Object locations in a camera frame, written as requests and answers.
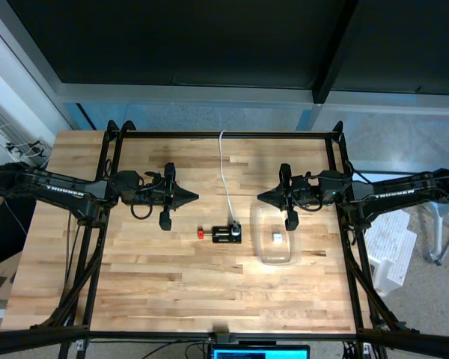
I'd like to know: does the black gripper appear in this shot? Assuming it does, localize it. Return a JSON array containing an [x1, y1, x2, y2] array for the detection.
[[159, 162, 201, 231], [257, 162, 300, 231]]

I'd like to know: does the braided grey power cable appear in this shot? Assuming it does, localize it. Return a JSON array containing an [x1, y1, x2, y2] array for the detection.
[[218, 129, 241, 226]]

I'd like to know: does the black bench clamp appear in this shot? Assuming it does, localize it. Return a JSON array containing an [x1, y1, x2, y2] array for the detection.
[[211, 224, 245, 245]]

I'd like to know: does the clear plastic tub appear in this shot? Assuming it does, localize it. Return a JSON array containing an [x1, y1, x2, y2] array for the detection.
[[249, 203, 304, 268]]

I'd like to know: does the white step stool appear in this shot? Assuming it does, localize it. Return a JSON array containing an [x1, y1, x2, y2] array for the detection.
[[364, 210, 421, 297]]

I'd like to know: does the laptop screen blue edge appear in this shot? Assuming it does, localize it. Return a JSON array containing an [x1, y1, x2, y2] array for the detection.
[[207, 343, 311, 359]]

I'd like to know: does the grey metal stand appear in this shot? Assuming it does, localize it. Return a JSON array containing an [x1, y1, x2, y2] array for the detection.
[[421, 200, 449, 267]]

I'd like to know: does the black braided sleeve cable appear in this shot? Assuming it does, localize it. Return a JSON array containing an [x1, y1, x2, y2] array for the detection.
[[129, 197, 153, 221]]

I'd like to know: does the black aluminium frame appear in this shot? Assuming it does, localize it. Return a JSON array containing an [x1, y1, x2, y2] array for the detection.
[[0, 119, 449, 359]]

